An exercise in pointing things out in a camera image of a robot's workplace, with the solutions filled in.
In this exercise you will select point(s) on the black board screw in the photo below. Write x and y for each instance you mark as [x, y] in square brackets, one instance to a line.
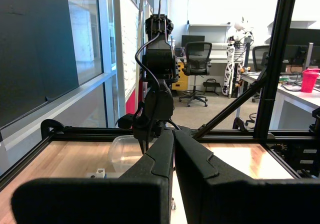
[173, 204]

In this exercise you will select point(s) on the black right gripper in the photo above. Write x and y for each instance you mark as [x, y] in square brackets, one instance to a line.
[150, 127]

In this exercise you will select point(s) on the black footrest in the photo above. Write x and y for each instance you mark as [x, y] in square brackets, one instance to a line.
[212, 85]

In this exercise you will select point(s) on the red partition panel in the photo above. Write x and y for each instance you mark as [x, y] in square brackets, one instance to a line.
[130, 106]

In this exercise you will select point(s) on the white desk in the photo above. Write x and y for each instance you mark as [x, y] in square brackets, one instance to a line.
[295, 101]

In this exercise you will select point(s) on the white humanoid robot figure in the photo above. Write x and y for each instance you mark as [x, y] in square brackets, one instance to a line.
[231, 58]

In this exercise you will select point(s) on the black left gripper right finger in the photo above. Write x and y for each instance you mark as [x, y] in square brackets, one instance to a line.
[250, 204]

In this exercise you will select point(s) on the clear plastic tub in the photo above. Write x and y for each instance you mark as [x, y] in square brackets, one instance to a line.
[120, 159]

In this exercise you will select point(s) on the yellow cabinet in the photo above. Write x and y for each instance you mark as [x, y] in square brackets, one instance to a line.
[181, 82]

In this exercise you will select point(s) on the black desk monitor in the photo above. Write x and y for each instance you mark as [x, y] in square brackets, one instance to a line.
[192, 39]
[297, 53]

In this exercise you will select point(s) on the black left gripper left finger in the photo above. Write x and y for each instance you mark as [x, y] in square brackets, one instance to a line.
[100, 201]

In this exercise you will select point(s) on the white wall shelf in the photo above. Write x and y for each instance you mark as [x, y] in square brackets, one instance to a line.
[212, 31]

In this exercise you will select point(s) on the red bin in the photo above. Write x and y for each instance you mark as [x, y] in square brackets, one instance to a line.
[308, 81]

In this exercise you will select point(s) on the white partition board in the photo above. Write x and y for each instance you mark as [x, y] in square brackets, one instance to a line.
[128, 46]

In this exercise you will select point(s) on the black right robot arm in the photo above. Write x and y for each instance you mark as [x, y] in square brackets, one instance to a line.
[160, 63]

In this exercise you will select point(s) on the small blue white socket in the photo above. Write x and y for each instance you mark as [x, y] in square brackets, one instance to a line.
[100, 174]

